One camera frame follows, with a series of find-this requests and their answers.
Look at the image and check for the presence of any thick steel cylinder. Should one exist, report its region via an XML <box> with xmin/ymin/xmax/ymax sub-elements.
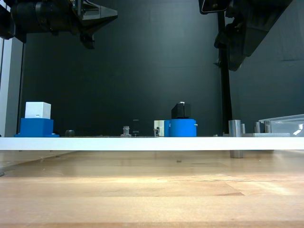
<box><xmin>228</xmin><ymin>120</ymin><xmax>244</xmax><ymax>159</ymax></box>

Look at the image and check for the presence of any white taskboard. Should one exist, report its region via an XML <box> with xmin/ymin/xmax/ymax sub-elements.
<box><xmin>0</xmin><ymin>136</ymin><xmax>304</xmax><ymax>152</ymax></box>

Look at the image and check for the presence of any black plug block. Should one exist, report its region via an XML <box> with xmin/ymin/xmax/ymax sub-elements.
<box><xmin>171</xmin><ymin>101</ymin><xmax>191</xmax><ymax>119</ymax></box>

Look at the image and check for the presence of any blue round holder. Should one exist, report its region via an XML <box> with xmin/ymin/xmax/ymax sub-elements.
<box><xmin>164</xmin><ymin>118</ymin><xmax>198</xmax><ymax>138</ymax></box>

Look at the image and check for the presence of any white cube block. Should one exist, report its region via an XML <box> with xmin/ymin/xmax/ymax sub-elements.
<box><xmin>25</xmin><ymin>102</ymin><xmax>52</xmax><ymax>119</ymax></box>

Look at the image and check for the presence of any grey metal plate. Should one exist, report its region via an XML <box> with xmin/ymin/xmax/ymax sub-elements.
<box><xmin>222</xmin><ymin>133</ymin><xmax>291</xmax><ymax>138</ymax></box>

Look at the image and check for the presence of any clear plastic tub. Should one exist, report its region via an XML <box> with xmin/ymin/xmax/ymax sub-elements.
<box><xmin>258</xmin><ymin>114</ymin><xmax>304</xmax><ymax>137</ymax></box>

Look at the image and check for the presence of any beige connector housing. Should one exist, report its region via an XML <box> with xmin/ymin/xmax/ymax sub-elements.
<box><xmin>153</xmin><ymin>120</ymin><xmax>167</xmax><ymax>138</ymax></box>

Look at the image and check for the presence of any small metal clamp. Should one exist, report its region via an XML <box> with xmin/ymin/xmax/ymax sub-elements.
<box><xmin>121</xmin><ymin>125</ymin><xmax>133</xmax><ymax>137</ymax></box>

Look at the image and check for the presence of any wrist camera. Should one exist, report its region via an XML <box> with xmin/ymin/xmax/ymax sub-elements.
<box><xmin>198</xmin><ymin>0</ymin><xmax>228</xmax><ymax>15</ymax></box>

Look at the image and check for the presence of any black wall post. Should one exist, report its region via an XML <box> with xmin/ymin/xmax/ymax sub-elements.
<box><xmin>213</xmin><ymin>11</ymin><xmax>234</xmax><ymax>134</ymax></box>

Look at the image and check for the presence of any blue square mount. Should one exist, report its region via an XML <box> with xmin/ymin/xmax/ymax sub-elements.
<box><xmin>13</xmin><ymin>118</ymin><xmax>60</xmax><ymax>138</ymax></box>

